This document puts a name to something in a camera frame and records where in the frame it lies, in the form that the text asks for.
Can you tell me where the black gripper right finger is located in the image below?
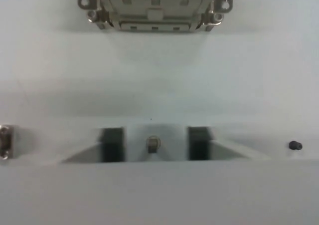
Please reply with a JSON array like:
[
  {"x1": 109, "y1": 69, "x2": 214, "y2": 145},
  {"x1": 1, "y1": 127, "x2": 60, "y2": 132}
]
[{"x1": 187, "y1": 126, "x2": 270, "y2": 161}]

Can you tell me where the small black screw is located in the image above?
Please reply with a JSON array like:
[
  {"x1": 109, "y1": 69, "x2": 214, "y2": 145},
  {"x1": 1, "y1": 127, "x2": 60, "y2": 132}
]
[{"x1": 289, "y1": 140, "x2": 303, "y2": 151}]

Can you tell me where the white task board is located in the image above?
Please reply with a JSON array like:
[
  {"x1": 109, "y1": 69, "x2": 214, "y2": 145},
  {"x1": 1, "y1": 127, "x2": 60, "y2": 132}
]
[{"x1": 0, "y1": 0, "x2": 319, "y2": 165}]

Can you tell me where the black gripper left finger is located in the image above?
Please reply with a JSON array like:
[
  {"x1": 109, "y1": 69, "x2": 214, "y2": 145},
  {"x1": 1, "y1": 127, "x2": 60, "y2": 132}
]
[{"x1": 44, "y1": 127, "x2": 126, "y2": 164}]

